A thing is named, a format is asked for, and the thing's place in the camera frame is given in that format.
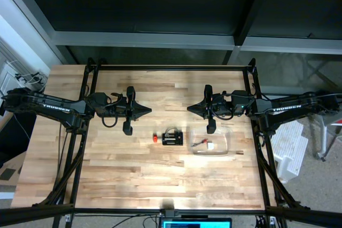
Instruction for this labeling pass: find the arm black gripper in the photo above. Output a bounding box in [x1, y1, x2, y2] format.
[186, 85, 232, 135]
[103, 86, 152, 136]

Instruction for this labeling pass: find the red RCA plug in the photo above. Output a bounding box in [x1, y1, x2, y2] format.
[191, 138, 211, 148]

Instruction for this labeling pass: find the clear plastic tub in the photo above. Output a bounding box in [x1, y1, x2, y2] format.
[189, 125, 232, 156]

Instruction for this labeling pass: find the black vise with red knob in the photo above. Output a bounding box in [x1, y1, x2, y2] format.
[152, 131, 184, 146]

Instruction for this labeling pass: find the white plastic step stool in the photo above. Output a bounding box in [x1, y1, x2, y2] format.
[269, 120, 308, 185]

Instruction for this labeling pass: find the laptop screen with blue edge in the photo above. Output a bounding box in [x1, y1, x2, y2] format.
[160, 217, 232, 228]

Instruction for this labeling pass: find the white power strip with plugs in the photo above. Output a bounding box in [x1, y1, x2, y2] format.
[13, 72, 46, 89]

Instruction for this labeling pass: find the chair with grey metal legs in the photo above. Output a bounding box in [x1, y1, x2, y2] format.
[307, 110, 342, 162]

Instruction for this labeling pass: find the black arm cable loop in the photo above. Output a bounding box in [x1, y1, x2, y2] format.
[209, 91, 237, 121]
[101, 105, 119, 129]

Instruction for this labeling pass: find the small black table camera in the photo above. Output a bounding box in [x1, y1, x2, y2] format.
[159, 200, 177, 217]

